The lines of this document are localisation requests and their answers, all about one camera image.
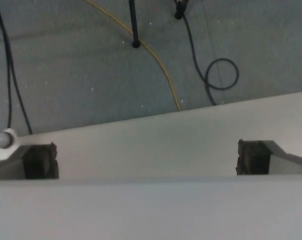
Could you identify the white task board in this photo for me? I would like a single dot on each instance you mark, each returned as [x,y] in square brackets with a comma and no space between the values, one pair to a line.
[1,153]

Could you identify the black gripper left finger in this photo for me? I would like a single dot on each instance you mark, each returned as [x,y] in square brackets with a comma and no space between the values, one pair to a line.
[39,162]

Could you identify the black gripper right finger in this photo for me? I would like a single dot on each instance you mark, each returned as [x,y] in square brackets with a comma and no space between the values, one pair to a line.
[253,160]

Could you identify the black tripod leg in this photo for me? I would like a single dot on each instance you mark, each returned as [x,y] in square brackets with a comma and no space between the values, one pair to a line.
[180,10]
[134,25]

